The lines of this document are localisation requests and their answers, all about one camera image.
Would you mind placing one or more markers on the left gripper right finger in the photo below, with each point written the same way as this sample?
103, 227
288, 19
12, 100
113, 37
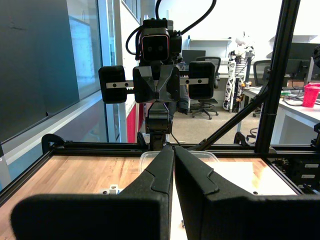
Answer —
250, 220

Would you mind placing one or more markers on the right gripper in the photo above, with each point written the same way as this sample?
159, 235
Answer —
110, 75

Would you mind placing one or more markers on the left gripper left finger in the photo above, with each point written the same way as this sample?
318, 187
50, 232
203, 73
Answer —
100, 217

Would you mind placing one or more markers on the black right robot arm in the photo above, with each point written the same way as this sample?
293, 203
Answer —
158, 125

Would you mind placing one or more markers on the small metal screw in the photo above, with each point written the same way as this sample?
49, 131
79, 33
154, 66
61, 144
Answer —
255, 192

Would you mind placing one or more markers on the person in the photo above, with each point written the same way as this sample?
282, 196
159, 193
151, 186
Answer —
183, 100

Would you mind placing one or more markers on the red cabinet panel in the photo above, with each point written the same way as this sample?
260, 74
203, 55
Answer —
131, 122

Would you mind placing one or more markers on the black computer monitor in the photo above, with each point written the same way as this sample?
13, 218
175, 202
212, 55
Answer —
300, 62
193, 53

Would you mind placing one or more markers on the black office chair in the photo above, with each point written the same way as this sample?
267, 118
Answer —
260, 72
203, 101

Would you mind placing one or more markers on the white task board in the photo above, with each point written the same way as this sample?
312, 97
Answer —
178, 230

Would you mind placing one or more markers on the white lattice robot figure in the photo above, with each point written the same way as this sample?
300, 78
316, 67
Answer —
233, 75

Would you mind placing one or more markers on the white desk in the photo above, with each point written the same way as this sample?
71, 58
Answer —
295, 112

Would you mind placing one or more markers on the red cup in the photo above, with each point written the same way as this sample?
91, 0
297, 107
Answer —
311, 96

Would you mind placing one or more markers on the small white bracket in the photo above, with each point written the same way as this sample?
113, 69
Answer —
113, 188

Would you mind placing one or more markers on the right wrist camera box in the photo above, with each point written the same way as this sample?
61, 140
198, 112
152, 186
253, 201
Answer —
153, 47

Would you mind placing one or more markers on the white wall shelf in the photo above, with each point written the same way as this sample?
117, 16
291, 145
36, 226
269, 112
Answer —
210, 41

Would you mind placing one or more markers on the black aluminium frame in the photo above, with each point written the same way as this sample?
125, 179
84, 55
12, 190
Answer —
275, 75

